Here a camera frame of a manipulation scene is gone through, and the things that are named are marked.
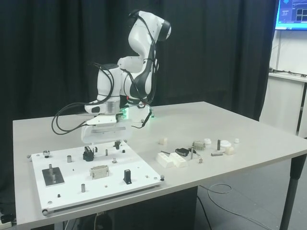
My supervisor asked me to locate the white peg holder block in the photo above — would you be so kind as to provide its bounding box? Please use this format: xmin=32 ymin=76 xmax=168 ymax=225
xmin=168 ymin=153 xmax=189 ymax=169
xmin=155 ymin=152 xmax=177 ymax=169

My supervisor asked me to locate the black curtain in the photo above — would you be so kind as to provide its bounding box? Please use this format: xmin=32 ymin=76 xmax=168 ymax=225
xmin=0 ymin=0 xmax=280 ymax=216

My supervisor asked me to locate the flat white mounting plate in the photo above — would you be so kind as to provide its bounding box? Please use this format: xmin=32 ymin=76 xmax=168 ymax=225
xmin=86 ymin=117 xmax=118 ymax=126

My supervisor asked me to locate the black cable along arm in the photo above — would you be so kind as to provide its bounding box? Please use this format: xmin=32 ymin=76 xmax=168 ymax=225
xmin=128 ymin=11 xmax=160 ymax=114

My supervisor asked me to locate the dark table leg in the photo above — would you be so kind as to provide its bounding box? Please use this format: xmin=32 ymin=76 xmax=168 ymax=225
xmin=279 ymin=155 xmax=306 ymax=230

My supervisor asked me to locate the white task board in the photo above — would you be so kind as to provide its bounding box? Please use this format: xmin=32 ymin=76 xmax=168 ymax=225
xmin=25 ymin=141 xmax=165 ymax=214

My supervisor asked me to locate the blue screen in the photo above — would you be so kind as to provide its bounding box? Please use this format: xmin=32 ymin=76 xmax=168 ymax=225
xmin=274 ymin=0 xmax=307 ymax=31

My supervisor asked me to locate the white cabinet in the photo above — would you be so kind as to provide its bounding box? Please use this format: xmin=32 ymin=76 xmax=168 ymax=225
xmin=260 ymin=71 xmax=307 ymax=139

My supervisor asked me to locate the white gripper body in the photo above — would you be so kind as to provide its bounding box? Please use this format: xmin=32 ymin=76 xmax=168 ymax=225
xmin=81 ymin=121 xmax=132 ymax=145

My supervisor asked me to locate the grey floor cable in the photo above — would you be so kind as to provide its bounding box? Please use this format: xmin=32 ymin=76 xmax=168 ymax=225
xmin=207 ymin=183 xmax=290 ymax=230

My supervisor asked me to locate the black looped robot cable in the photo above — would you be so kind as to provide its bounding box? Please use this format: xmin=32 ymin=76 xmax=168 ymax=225
xmin=51 ymin=101 xmax=102 ymax=135

